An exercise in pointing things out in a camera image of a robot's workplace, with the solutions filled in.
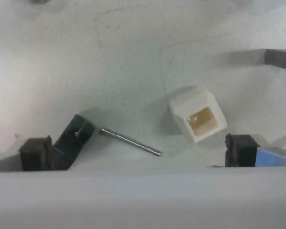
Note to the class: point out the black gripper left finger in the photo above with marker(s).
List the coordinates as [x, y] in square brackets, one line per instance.
[34, 155]

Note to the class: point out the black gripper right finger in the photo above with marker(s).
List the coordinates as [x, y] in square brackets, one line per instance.
[240, 152]

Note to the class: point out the small cream square-hole holder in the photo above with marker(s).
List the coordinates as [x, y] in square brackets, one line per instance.
[200, 114]

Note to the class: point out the thin metal round peg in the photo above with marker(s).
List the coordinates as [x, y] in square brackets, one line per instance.
[131, 142]

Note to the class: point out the large metal square peg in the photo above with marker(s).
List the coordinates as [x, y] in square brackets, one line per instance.
[280, 58]

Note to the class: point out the black D-SUB plug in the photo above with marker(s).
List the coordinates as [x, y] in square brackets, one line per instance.
[71, 140]

